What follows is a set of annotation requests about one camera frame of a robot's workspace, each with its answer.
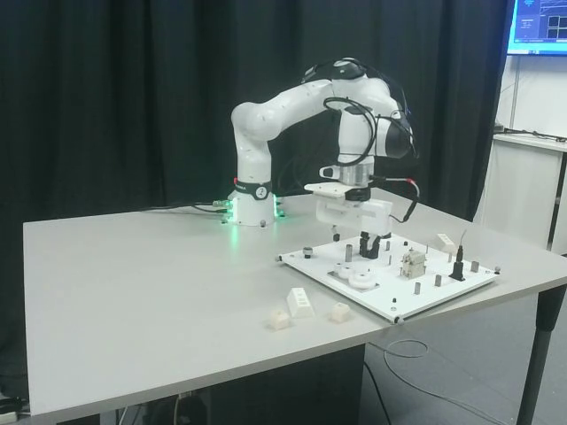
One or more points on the white cabinet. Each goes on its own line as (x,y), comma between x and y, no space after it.
(527,186)

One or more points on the blue screen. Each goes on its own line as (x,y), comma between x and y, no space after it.
(538,26)

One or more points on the white large gear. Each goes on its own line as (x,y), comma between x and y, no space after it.
(356,280)

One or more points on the black table leg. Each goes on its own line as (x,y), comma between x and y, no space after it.
(538,354)

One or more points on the white task board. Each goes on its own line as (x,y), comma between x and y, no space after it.
(398,292)

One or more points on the black curtain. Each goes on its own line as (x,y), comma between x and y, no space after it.
(133,88)

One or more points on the small white cube holder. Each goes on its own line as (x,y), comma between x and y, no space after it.
(340,312)
(278,319)

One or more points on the white medium gear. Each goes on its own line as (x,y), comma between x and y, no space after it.
(366,273)

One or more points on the white small gear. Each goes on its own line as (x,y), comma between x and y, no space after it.
(342,269)

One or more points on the black bolt knob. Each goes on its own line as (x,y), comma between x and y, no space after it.
(306,252)

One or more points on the large metal round peg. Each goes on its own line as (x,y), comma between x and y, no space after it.
(348,253)

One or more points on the metal square peg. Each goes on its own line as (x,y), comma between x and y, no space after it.
(475,267)

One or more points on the white slotted peg holder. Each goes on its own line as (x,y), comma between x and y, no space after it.
(301,303)

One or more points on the metal connector block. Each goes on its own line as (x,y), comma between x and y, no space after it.
(410,265)

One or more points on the white block holder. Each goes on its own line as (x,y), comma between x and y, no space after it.
(445,243)

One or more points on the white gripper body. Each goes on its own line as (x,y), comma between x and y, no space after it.
(372,212)

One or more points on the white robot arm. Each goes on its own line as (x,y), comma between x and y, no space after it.
(257,119)

